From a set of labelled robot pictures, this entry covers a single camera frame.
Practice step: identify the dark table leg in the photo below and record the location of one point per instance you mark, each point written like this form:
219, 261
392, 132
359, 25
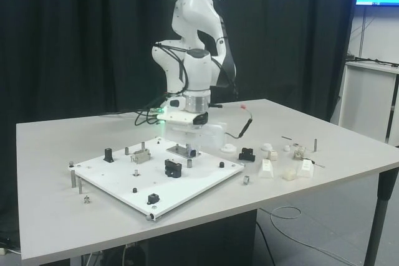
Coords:
378, 216

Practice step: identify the thick metal peg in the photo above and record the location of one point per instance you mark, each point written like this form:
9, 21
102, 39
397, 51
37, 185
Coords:
72, 179

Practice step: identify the thin black rod red tag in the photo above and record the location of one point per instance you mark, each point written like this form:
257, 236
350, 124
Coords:
246, 127

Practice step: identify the small white cube holder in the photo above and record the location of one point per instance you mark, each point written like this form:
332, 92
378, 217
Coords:
290, 174
272, 155

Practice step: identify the white medium gear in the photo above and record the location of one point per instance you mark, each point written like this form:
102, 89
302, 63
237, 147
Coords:
266, 146

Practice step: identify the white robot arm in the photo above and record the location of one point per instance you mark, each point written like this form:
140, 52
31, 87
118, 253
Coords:
187, 23

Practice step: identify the black curtain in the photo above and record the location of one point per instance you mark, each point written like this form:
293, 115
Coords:
78, 35

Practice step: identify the thin metal peg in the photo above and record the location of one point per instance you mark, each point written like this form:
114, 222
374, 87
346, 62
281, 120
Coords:
80, 185

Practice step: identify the metal square peg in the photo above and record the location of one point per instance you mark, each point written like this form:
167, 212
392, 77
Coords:
142, 147

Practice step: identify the small metal bolt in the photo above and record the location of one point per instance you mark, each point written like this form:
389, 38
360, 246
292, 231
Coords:
86, 199

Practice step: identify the small dark metal pin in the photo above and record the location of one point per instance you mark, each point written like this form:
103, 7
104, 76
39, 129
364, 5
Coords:
286, 137

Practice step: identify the white cabinet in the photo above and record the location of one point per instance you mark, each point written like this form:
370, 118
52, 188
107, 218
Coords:
368, 97

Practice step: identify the white large gear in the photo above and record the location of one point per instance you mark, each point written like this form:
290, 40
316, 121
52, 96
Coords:
228, 148

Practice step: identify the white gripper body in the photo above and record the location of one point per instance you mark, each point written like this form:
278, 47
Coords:
212, 135

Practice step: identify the tall metal round peg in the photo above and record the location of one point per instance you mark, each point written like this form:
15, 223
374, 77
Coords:
315, 144

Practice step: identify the white flat mounting plate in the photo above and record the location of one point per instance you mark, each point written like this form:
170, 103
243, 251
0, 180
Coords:
174, 117

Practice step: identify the black cabinet under table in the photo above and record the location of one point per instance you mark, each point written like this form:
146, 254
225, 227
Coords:
187, 241

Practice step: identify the white small gear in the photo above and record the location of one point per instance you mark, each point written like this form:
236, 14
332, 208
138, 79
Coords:
286, 147

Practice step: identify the white task board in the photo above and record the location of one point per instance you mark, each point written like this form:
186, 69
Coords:
124, 182

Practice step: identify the metal waterproof plug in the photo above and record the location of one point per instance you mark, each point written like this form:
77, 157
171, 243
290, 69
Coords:
298, 153

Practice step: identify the short metal peg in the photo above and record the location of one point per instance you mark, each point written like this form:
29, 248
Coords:
136, 172

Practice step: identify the metal BNC plug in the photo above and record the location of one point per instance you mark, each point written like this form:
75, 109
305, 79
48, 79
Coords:
246, 180

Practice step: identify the black D-SUB plug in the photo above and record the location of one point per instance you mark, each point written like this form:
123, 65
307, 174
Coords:
246, 154

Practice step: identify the long white peg holder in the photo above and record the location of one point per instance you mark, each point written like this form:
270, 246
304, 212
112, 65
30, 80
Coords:
305, 168
266, 169

